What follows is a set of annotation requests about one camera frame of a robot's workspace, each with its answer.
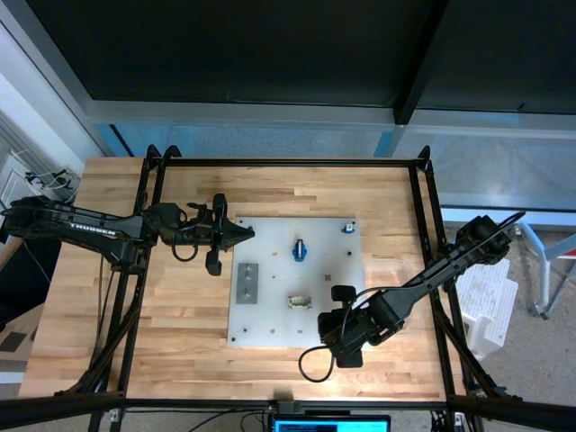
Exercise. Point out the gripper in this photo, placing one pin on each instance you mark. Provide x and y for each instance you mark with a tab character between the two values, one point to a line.
353	330
218	234

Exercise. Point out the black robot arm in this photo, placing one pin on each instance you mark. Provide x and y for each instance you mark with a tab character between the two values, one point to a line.
90	227
432	274

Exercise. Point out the beige multi-pin connector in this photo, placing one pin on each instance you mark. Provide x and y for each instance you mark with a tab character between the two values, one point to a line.
300	302

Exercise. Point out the white taskboard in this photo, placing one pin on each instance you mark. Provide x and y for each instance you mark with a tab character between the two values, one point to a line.
270	315

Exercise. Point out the grey metal plate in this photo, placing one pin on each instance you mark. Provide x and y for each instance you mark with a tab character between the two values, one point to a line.
240	283

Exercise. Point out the blue round socket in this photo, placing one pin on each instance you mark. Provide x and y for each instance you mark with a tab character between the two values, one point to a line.
299	252

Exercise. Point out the blue-edged laptop screen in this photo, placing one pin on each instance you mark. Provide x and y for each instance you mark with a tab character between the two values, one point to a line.
328	425

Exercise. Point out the blue white socket block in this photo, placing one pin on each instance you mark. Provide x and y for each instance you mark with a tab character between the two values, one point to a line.
348	228

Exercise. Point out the white styrofoam block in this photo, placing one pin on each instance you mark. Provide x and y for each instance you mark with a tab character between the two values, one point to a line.
490	315

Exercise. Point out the grey metal stand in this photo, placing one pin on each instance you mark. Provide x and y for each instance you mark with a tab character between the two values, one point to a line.
545	283

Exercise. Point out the brown cardboard box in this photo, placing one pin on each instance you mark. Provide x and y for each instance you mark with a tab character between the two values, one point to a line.
27	319

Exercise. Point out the red plastic item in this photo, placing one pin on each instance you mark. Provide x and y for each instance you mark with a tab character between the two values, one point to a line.
569	256

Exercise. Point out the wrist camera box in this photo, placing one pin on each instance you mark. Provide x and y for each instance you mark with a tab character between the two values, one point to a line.
327	328

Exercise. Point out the black metal frame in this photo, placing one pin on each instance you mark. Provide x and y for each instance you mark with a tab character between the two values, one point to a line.
288	161

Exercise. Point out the black table-level camera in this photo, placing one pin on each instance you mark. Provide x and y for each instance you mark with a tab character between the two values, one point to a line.
288	405

